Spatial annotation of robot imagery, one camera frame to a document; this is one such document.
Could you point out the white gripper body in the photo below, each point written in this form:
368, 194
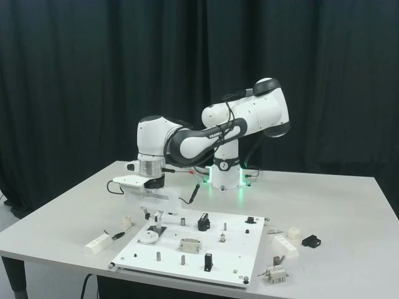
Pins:
156, 199

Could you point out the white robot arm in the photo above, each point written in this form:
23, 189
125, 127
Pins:
249, 115

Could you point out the white large gear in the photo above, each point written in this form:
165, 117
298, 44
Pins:
149, 238

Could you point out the metal round peg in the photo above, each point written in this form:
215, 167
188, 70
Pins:
158, 257

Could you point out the black plug block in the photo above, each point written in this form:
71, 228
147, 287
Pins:
203, 221

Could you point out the white task board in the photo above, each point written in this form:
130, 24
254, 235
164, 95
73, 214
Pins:
193, 249

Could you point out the metal square peg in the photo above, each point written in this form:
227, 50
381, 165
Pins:
183, 259

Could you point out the long white peg holder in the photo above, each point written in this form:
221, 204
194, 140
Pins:
98, 244

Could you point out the metal BNC plug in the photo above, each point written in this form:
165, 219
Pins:
222, 238

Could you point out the black USB plug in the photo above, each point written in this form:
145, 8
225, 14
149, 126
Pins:
208, 262

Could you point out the small flat metal piece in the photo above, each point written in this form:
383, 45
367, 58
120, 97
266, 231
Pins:
275, 231

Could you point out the grey multi-pin connector plug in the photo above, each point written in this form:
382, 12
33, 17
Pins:
270, 274

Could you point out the white peg holder with holes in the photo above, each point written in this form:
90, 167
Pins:
285, 247

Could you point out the white round cap part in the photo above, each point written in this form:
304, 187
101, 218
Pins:
294, 233

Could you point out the black curtains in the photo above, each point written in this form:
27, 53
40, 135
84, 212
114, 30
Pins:
78, 78

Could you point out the dark table leg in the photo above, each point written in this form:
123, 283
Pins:
12, 277

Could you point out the black Ethernet plug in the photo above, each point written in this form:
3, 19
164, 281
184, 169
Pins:
311, 241

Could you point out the small bent metal bracket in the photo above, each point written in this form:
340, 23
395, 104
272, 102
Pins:
279, 259

